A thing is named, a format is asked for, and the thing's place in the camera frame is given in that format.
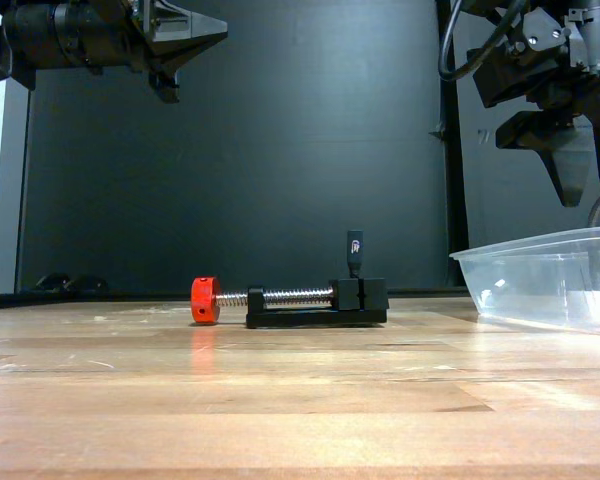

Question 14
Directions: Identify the clear plastic tub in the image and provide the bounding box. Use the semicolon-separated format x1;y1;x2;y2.
448;224;600;336

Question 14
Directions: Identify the black vise with red knob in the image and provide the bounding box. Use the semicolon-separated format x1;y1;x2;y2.
189;274;389;330

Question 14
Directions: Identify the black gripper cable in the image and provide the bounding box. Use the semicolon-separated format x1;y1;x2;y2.
437;0;527;84

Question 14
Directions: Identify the black curved frame foot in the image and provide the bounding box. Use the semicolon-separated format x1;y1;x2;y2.
34;272;71;294
65;274;110;294

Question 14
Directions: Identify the USB-C plug with braided cable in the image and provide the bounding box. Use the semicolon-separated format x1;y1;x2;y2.
585;193;600;291

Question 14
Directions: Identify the black USB-C socket adapter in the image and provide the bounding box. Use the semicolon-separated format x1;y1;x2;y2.
346;228;365;279

